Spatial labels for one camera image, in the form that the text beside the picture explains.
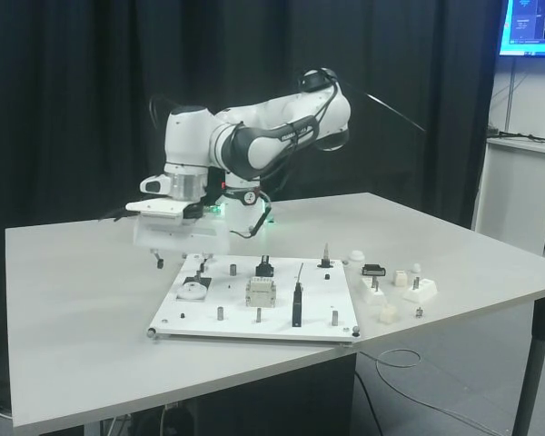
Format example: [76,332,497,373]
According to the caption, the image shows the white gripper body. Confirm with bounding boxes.
[133,212,231,255]

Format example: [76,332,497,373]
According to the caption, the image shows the white large gear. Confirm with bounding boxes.
[176,281,208,302]

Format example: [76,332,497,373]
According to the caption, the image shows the black Ethernet plug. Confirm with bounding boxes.
[254,254,275,277]

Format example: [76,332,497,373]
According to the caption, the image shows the white task board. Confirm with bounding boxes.
[146,253,362,350]

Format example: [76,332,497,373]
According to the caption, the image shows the long white peg holder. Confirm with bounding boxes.
[355,277,389,307]

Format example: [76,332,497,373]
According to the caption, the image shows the black curtain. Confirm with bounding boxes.
[0,0,501,255]

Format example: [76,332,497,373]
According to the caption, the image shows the wide white peg holder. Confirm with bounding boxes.
[401,277,439,303]

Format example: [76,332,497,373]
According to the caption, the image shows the white cabinet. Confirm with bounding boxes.
[471,134,545,265]

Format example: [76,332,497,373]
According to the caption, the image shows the black table leg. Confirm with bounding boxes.
[511,295,545,436]

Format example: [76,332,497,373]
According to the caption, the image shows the blue screen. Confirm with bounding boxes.
[498,0,545,58]

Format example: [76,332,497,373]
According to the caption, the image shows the black USB plug with cable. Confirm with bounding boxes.
[291,262,305,328]

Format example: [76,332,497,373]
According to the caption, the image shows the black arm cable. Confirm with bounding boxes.
[147,66,346,183]

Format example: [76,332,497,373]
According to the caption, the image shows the grey floor cable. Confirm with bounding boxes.
[373,347,530,436]

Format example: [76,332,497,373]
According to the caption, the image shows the black cables on cabinet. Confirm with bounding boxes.
[486,128,545,147]

